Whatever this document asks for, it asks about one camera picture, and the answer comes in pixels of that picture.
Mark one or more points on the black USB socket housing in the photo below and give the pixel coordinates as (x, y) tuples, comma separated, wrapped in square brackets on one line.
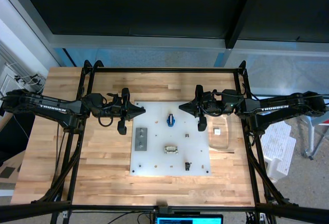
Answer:
[(186, 162)]

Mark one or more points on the white task board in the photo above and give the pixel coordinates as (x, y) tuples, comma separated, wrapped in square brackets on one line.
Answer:
[(159, 157)]

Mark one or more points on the small white part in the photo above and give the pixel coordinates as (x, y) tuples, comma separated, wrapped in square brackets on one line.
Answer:
[(217, 131)]

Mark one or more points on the black vertical post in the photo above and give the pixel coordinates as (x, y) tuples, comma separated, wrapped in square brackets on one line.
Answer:
[(239, 16)]

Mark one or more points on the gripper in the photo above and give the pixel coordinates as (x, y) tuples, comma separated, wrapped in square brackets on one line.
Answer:
[(115, 109), (210, 103)]

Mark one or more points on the laptop screen with blue edge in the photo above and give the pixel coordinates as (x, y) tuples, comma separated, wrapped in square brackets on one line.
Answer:
[(187, 221)]

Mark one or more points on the blue socket mount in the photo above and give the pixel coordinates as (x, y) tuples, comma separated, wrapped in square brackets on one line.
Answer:
[(170, 123)]

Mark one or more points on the black aluminium frame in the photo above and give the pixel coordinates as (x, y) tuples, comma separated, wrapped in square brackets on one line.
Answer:
[(164, 69)]

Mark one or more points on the grey metal plate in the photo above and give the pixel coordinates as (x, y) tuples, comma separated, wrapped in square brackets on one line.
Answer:
[(144, 140)]

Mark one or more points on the beige multi-pin connector housing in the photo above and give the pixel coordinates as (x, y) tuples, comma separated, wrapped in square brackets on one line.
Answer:
[(171, 150)]

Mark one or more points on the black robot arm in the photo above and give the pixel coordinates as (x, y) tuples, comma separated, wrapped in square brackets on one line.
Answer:
[(51, 107), (277, 108)]

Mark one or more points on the clear plastic tub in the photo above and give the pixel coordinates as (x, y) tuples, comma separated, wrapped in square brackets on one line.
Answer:
[(218, 141)]

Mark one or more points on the small black camera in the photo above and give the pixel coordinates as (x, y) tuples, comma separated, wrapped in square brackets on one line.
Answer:
[(163, 209)]

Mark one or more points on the grey metal stand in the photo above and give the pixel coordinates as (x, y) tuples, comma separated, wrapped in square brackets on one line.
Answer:
[(311, 141)]

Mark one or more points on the brown cardboard box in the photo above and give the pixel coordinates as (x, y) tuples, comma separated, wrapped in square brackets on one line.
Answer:
[(19, 161)]

